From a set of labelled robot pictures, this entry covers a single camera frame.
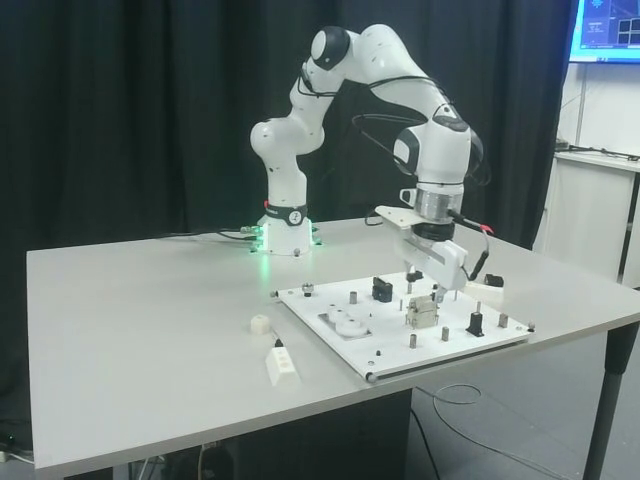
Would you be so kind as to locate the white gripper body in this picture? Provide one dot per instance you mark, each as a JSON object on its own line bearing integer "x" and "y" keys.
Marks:
{"x": 452, "y": 267}

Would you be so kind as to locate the black waterproof plug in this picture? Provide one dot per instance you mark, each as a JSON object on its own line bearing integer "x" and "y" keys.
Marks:
{"x": 417, "y": 276}

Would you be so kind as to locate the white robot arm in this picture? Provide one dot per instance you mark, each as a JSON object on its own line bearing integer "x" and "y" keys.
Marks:
{"x": 390, "y": 75}

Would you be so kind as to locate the black rectangular plug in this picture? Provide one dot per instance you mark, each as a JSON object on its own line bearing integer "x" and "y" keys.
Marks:
{"x": 382, "y": 290}

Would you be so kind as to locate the black D-SUB plug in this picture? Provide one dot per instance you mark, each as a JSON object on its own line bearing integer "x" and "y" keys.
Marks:
{"x": 494, "y": 280}

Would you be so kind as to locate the long white holder with holes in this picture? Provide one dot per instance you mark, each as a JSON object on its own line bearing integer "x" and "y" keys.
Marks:
{"x": 490, "y": 295}
{"x": 280, "y": 372}

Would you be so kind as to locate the flat white mounting plate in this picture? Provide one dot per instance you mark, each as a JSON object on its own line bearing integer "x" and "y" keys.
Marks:
{"x": 397, "y": 216}

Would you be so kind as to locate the white task board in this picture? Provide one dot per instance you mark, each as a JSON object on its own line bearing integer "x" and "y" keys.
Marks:
{"x": 390, "y": 330}

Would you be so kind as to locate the large metal round peg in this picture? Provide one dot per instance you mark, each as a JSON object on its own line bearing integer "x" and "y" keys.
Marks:
{"x": 352, "y": 298}

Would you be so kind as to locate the white medium gear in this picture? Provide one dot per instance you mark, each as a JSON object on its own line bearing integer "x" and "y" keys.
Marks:
{"x": 354, "y": 320}

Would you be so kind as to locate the white large gear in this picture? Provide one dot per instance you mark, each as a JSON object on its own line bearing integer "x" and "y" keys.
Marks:
{"x": 348, "y": 330}

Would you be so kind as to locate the white small gear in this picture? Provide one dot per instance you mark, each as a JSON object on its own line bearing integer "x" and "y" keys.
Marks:
{"x": 333, "y": 313}

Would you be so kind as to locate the metal bolt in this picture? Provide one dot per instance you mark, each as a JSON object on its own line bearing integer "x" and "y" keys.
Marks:
{"x": 307, "y": 288}

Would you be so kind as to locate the small white cube holder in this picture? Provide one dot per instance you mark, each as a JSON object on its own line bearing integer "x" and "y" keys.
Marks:
{"x": 259, "y": 325}

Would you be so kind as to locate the black box under table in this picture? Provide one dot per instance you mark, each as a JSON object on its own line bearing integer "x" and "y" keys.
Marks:
{"x": 325, "y": 440}

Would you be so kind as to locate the grey table leg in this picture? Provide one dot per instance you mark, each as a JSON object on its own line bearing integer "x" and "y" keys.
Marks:
{"x": 607, "y": 400}

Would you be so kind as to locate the blue screen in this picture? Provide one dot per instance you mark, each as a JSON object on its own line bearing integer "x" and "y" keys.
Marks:
{"x": 605, "y": 30}

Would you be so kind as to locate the black curtain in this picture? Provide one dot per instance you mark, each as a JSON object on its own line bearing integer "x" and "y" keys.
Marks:
{"x": 125, "y": 100}

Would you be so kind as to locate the small white camera box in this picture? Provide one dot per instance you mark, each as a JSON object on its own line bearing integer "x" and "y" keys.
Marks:
{"x": 407, "y": 196}

